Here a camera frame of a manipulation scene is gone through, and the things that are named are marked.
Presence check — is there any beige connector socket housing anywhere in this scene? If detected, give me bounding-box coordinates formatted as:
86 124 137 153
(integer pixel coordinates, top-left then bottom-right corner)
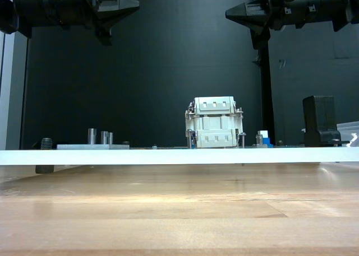
185 114 250 149

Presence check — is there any black connector block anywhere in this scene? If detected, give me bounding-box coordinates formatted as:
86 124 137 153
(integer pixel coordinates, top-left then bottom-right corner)
302 95 351 148

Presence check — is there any beige HAN10E connector plug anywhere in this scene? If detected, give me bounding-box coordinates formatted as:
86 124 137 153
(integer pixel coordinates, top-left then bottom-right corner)
184 95 245 119

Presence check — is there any white task board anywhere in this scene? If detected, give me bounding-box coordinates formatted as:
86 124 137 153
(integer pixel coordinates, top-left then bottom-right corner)
0 148 359 166

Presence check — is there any small blue white socket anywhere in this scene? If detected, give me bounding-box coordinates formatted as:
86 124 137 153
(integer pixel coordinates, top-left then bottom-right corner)
257 129 272 148

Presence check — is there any black vertical beam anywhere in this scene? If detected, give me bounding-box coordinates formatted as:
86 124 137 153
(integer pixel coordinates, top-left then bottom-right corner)
254 29 277 149

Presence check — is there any black board foot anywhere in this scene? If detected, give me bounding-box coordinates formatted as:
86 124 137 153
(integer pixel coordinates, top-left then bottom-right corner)
35 165 54 175

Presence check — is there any grey metal plate with pegs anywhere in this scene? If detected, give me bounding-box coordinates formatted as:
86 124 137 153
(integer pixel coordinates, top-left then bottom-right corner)
56 128 131 150

